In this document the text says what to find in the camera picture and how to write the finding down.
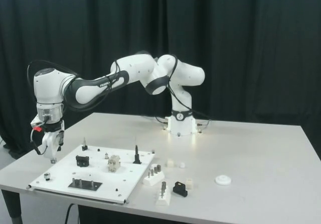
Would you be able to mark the dark table leg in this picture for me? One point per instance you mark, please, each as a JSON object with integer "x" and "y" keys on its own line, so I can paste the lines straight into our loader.
{"x": 11, "y": 206}

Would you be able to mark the white plug holder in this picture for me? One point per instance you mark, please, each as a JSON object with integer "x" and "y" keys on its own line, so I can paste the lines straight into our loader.
{"x": 170, "y": 163}
{"x": 189, "y": 183}

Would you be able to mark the black curtain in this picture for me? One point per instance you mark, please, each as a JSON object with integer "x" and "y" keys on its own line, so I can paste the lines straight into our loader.
{"x": 225, "y": 33}

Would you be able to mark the medium metal square peg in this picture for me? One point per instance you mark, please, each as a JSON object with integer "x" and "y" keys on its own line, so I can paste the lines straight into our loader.
{"x": 155, "y": 170}

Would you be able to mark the white task board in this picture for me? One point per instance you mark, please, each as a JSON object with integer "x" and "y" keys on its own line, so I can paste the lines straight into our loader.
{"x": 62, "y": 168}

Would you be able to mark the thick metal square peg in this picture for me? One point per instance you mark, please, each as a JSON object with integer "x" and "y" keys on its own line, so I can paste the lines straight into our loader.
{"x": 158, "y": 168}

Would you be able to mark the wide metal round peg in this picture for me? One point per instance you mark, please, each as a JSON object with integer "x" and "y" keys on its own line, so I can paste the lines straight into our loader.
{"x": 162, "y": 194}

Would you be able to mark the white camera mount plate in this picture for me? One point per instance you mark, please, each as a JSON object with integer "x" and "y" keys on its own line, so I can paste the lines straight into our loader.
{"x": 35, "y": 122}

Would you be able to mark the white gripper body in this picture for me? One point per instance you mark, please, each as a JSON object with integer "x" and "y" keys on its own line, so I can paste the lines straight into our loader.
{"x": 50, "y": 144}

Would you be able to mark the beige waterproof plug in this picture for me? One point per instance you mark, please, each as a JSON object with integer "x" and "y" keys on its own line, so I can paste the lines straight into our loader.
{"x": 114, "y": 165}

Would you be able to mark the black D-SUB plug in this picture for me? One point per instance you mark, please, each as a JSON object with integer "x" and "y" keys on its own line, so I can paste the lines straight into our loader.
{"x": 179, "y": 187}

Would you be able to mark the white square peg holder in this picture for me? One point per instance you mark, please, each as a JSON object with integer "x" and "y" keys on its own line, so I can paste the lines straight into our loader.
{"x": 150, "y": 181}

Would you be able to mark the white large gear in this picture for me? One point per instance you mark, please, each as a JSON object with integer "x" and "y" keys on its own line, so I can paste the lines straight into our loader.
{"x": 223, "y": 180}

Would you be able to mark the white small gear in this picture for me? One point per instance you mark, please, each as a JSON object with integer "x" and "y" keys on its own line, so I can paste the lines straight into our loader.
{"x": 182, "y": 165}

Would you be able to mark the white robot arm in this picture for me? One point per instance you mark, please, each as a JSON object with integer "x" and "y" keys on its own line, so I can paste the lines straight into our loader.
{"x": 135, "y": 65}

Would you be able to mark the white round peg holder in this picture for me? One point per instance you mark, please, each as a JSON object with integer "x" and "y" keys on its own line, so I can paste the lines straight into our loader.
{"x": 164, "y": 201}

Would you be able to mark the widest metal round peg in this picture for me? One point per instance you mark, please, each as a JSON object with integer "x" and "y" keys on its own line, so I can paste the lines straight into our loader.
{"x": 163, "y": 185}

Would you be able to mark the metal BNC plug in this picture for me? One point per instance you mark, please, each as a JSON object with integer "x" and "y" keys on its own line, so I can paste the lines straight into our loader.
{"x": 46, "y": 177}

